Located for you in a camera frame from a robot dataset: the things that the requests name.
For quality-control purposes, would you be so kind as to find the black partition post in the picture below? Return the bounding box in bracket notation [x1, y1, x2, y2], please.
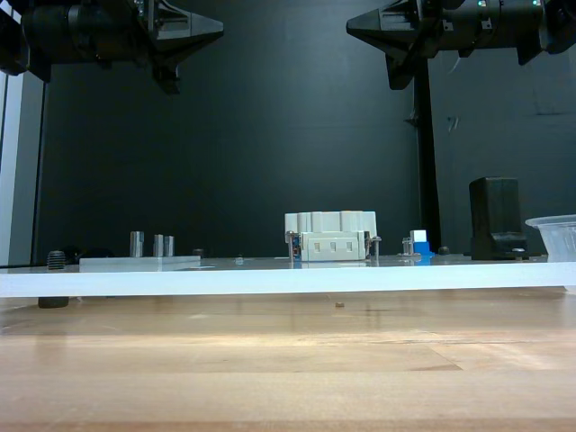
[411, 58, 441, 258]

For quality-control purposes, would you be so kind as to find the clear plastic container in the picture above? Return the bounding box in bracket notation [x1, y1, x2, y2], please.
[525, 214, 576, 263]

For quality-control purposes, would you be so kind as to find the beige connector housing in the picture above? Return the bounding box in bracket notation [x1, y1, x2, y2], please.
[283, 210, 383, 263]

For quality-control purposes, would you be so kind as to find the black socket housing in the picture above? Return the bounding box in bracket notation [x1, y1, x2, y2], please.
[468, 175, 528, 262]

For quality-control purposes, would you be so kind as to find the grey metal bar plate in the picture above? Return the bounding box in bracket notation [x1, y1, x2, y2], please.
[79, 255, 202, 274]

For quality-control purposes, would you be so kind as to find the white taskboard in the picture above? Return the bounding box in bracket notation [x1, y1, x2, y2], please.
[0, 254, 576, 299]

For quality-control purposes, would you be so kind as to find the aluminium partition frame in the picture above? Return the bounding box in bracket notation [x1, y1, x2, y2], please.
[0, 71, 46, 266]

